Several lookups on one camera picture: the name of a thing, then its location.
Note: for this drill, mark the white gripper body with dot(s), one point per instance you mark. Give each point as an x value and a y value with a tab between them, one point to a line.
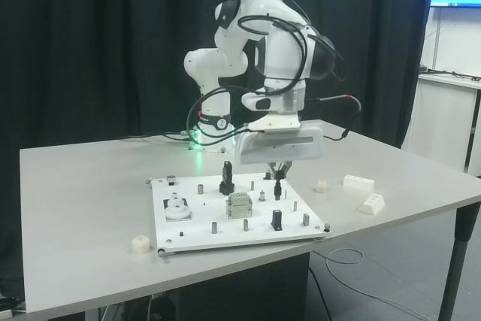
280	148

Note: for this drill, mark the black USB plug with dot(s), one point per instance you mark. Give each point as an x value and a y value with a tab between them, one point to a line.
277	190

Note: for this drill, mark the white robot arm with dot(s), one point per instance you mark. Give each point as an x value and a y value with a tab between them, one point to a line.
280	39

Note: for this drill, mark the black Ethernet plug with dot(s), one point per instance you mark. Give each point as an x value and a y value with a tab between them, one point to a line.
268	175

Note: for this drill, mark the metal BNC plug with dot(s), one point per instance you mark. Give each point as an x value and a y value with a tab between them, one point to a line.
262	195

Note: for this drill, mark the small white holder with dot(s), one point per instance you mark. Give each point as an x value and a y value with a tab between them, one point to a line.
321	186
140	246

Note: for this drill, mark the metal square peg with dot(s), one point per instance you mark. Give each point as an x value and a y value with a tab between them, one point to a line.
306	220

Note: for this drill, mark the long white holder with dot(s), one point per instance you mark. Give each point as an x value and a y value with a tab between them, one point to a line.
359	182

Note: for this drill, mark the metal round peg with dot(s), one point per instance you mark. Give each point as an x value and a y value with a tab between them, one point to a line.
214	227
200	189

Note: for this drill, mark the white task board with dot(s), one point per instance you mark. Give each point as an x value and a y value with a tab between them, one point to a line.
233	238

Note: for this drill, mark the sloped white holder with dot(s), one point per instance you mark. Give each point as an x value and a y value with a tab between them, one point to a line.
373	205

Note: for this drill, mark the white small gear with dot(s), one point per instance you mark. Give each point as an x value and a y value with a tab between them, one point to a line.
174	197

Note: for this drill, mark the metal bolt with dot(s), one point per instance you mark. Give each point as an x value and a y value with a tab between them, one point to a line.
171	180

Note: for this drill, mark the white large gear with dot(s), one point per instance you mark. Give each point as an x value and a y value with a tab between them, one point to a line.
177	211

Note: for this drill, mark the black box under table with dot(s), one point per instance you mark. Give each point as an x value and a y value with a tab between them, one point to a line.
244	291

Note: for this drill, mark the white cabinet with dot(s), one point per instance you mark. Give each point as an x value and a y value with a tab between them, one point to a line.
447	118

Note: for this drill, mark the black table leg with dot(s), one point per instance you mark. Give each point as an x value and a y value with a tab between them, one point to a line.
456	253

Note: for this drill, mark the black curtain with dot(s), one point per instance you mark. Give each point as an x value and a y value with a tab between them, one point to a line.
94	35

